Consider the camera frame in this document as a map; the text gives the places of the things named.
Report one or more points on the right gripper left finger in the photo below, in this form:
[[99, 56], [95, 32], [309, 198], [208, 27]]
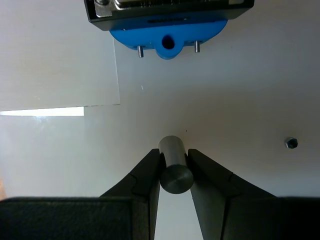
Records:
[[140, 180]]

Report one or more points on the white taskboard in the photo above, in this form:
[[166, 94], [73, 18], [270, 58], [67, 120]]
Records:
[[225, 100]]

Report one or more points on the steel cylinder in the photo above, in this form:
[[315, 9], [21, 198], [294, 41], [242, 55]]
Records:
[[175, 162]]

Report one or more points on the blue round connector mount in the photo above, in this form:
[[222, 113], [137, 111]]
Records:
[[200, 32]]

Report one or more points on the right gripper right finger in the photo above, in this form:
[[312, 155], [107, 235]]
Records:
[[212, 180]]

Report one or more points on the black D-sub connector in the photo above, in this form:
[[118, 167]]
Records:
[[170, 10]]

